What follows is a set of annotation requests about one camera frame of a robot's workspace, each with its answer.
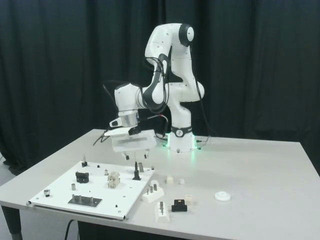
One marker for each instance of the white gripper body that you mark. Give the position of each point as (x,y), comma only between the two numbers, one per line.
(135,147)

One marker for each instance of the large metal square peg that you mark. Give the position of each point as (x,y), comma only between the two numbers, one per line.
(141,168)

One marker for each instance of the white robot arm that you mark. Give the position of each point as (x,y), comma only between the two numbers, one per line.
(180,112)

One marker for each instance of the medium metal square peg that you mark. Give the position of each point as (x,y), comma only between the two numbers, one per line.
(155,187)

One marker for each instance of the small metal square peg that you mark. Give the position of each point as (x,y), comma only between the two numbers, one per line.
(151,188)

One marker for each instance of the white square peg holder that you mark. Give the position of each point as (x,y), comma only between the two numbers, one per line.
(152,198)

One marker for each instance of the thick metal round peg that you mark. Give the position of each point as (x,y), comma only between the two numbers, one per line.
(161,205)

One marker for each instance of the white round peg holder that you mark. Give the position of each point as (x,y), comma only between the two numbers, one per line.
(162,218)

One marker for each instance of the flat white mounting plate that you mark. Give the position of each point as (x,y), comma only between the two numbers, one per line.
(116,132)

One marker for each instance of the cream plastic block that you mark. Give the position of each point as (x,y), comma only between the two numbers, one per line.
(170,180)
(190,200)

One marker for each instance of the black plug with grey pin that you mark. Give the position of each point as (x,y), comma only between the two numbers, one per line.
(84,164)

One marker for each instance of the white small gear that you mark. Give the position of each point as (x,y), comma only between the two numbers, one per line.
(182,181)

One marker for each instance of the black D-SUB plug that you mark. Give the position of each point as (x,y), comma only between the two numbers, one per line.
(179,206)

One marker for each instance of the white task board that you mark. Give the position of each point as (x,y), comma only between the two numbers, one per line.
(60,197)

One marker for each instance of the black box under table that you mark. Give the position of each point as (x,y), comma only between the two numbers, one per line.
(105,232)

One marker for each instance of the white large gear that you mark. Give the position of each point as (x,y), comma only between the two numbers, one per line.
(222,196)

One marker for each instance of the black curtain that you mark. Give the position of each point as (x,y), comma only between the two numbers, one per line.
(50,62)

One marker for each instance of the dark grey table leg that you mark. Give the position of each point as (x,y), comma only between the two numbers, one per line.
(12,222)

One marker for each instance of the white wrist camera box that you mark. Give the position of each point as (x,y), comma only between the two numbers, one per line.
(115,123)

